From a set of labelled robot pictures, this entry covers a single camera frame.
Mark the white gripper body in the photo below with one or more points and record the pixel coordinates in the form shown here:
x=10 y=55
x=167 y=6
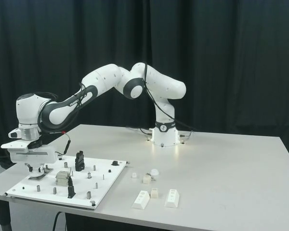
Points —
x=33 y=155

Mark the white large gear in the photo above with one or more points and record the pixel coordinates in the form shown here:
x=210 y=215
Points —
x=35 y=172

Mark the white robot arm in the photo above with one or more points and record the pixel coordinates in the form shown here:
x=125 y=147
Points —
x=103 y=77

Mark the white small gear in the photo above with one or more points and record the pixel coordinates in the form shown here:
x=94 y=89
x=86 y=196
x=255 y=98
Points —
x=134 y=175

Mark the white medium gear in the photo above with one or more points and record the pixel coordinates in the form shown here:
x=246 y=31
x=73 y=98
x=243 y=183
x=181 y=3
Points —
x=155 y=172

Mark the white task board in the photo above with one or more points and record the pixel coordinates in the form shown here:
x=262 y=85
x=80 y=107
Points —
x=47 y=196

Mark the tall black plug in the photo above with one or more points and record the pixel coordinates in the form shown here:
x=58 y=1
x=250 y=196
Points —
x=71 y=190

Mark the black D-SUB plug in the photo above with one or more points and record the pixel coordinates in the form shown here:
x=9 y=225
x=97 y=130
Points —
x=79 y=160

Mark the metal BNC plug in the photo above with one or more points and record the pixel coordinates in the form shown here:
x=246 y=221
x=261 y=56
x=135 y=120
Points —
x=89 y=175

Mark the black table leg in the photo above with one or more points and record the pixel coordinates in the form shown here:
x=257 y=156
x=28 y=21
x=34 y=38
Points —
x=0 y=214

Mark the wide white peg holder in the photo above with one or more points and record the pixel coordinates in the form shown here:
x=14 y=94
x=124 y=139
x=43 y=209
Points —
x=141 y=200

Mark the small white cube holder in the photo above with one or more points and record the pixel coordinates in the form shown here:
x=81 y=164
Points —
x=154 y=194
x=146 y=179

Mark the black curtain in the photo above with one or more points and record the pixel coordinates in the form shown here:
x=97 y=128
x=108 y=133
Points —
x=38 y=48

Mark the tall white peg holder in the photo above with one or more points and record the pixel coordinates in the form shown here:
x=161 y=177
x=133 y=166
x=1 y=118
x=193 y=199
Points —
x=172 y=198

